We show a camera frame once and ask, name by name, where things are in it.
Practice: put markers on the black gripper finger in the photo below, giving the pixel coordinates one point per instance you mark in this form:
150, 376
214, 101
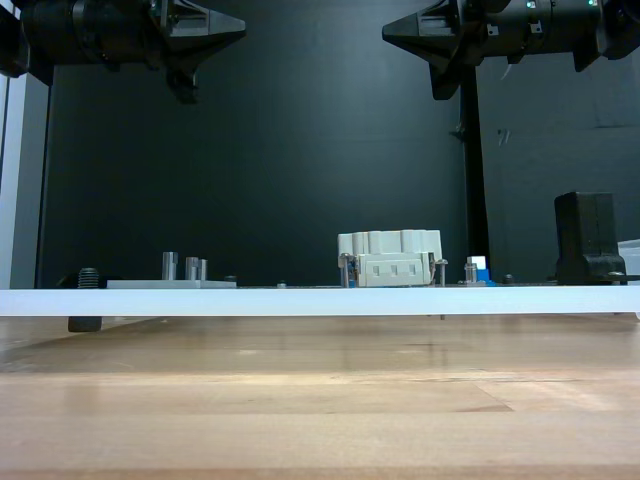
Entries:
200, 22
430, 25
435, 52
200, 47

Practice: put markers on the grey multi-pin connector housing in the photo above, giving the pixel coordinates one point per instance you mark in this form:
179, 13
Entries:
390, 250

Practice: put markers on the silver connector screw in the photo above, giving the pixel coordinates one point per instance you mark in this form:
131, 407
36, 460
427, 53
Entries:
344, 270
441, 272

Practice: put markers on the blue and white small connector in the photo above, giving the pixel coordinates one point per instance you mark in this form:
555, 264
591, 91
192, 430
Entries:
479, 272

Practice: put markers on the black USB socket housing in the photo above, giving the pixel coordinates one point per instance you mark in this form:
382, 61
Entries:
590, 235

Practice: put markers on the grey metal plate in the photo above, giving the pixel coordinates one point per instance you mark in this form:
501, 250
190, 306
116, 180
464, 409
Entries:
150, 284

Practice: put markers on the blue clamp socket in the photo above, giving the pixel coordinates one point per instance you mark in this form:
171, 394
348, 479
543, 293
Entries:
353, 265

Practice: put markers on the black threaded foot screw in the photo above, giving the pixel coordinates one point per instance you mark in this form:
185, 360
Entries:
89, 277

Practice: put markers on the white task board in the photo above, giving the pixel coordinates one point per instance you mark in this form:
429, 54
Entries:
320, 302

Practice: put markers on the clear plastic tub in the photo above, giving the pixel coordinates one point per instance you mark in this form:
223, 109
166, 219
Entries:
630, 260

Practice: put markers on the black vertical post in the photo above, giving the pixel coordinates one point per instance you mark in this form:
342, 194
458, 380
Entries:
474, 175

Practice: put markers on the silver metal post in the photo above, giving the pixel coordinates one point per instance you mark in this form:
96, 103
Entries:
170, 265
203, 270
191, 268

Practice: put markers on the grey aluminium window frame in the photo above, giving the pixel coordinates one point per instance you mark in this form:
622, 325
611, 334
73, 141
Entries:
25, 175

